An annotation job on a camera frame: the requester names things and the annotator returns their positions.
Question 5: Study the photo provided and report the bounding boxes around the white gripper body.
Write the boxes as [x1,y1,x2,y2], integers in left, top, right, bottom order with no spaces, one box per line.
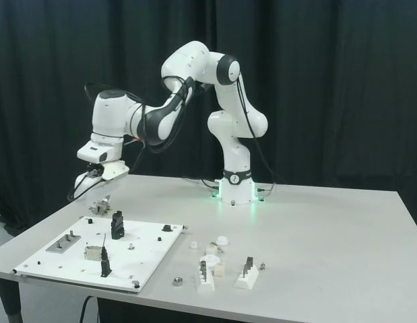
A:
[75,172,112,203]

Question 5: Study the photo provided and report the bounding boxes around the grey waterproof plug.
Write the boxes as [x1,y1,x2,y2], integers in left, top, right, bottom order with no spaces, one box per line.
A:
[91,200,111,215]

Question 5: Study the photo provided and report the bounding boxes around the white flat mounting plate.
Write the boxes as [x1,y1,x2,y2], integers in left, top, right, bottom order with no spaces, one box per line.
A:
[102,160,130,181]

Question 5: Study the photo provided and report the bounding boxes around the black D-SUB plug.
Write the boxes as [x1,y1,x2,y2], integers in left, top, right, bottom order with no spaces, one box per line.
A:
[110,210,125,240]

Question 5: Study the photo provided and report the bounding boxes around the white task board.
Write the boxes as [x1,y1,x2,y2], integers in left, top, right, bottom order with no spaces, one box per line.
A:
[12,216,187,295]

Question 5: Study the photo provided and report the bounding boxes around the black USB plug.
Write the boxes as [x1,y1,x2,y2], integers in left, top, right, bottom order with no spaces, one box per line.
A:
[100,235,113,279]

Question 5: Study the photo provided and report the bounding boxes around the black table leg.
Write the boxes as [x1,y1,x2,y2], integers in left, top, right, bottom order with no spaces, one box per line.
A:
[0,275,19,323]

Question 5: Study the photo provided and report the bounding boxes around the white round peg holder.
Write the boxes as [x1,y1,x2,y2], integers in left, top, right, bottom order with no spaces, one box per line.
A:
[193,268,218,292]

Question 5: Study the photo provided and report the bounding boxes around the black curtain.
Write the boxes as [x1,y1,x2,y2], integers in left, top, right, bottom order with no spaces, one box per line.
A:
[0,0,417,229]

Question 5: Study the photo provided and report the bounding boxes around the white square peg holder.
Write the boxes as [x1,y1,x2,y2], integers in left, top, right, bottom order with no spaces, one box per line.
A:
[234,268,260,289]

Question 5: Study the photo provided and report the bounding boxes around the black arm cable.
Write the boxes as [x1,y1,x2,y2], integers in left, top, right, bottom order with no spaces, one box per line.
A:
[83,75,195,155]
[237,72,280,196]

